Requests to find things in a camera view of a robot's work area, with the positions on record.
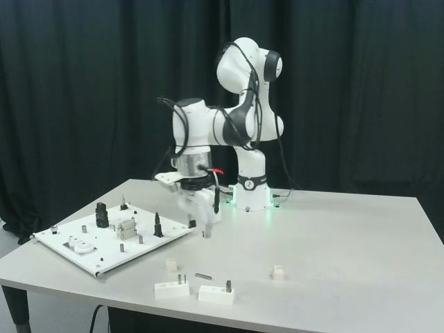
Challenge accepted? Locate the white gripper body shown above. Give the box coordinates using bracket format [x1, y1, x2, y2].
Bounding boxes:
[176, 188, 223, 227]

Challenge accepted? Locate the white peg holder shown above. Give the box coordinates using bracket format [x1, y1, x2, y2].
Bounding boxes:
[198, 285, 237, 304]
[154, 281, 191, 299]

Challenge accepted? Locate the black flange band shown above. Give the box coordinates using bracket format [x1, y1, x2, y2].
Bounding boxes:
[180, 178, 213, 191]

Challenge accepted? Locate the flat white mounting plate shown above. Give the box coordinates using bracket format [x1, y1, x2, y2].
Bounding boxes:
[153, 171, 183, 184]

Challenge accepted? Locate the black waterproof plug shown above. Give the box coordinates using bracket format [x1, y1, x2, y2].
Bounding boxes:
[153, 211, 164, 239]

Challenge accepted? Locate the black D-SUB plug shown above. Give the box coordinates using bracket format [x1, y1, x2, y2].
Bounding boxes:
[94, 202, 109, 229]

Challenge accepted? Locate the white task board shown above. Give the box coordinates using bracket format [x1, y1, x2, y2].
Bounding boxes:
[32, 187, 194, 278]

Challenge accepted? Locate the black curtain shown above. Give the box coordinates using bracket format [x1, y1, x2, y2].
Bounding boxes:
[0, 0, 444, 241]

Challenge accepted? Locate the dark table leg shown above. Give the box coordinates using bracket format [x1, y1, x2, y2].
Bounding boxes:
[1, 284, 28, 333]

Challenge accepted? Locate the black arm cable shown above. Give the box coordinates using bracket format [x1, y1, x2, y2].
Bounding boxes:
[156, 96, 223, 157]
[228, 41, 296, 203]

